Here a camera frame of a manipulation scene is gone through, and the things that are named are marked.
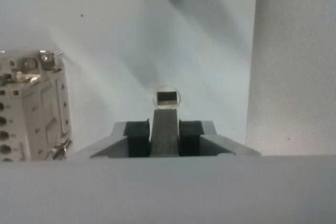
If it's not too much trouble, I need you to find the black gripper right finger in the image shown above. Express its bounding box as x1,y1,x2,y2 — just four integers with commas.
178,120,262,158

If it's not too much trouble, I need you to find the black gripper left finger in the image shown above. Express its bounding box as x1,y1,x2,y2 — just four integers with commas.
70,120,152,158

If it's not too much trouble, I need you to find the large metal square peg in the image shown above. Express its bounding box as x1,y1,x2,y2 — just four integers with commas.
149,108,181,157

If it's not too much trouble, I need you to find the white task board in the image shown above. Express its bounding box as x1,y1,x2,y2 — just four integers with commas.
0,0,259,162

